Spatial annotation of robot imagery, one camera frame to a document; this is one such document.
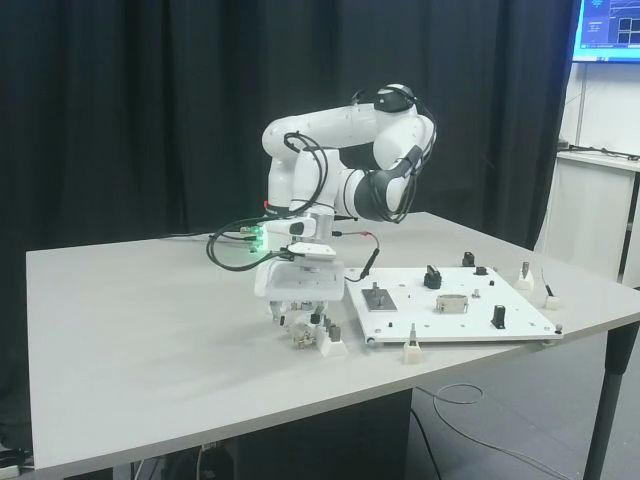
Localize grey floor cable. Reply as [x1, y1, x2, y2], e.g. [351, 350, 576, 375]
[409, 382, 640, 480]

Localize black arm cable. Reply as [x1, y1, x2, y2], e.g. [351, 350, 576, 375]
[283, 87, 439, 224]

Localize black controller box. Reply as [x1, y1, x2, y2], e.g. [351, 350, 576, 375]
[219, 384, 416, 480]

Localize black curtain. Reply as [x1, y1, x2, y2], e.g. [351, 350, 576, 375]
[0, 0, 585, 451]

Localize blue screen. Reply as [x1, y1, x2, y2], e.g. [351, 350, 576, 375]
[572, 0, 640, 64]

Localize white task board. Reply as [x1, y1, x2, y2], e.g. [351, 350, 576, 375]
[333, 263, 565, 349]

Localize black table leg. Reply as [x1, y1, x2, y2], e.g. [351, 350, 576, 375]
[584, 329, 629, 480]

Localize thin black rod red tag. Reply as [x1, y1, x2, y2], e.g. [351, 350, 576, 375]
[332, 229, 382, 279]

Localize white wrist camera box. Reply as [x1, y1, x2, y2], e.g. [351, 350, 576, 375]
[263, 217, 317, 237]

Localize white cabinet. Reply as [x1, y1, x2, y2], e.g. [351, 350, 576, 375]
[542, 149, 640, 289]

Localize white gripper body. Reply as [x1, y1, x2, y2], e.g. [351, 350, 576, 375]
[253, 259, 347, 304]

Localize black base cable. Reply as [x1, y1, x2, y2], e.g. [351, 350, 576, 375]
[167, 227, 251, 242]

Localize black camera cable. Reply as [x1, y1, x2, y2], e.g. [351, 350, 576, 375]
[206, 227, 274, 274]

